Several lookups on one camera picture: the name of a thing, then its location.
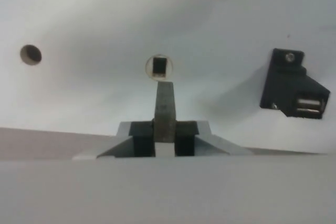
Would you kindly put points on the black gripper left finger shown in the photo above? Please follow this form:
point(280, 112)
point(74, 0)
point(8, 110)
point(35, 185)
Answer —
point(140, 140)

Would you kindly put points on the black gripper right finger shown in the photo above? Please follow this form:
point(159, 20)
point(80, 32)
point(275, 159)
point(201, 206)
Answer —
point(185, 140)

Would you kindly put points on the metal square peg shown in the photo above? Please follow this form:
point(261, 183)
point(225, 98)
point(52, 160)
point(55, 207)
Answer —
point(164, 111)

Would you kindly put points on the white task board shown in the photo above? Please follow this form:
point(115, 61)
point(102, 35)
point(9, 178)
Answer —
point(105, 24)

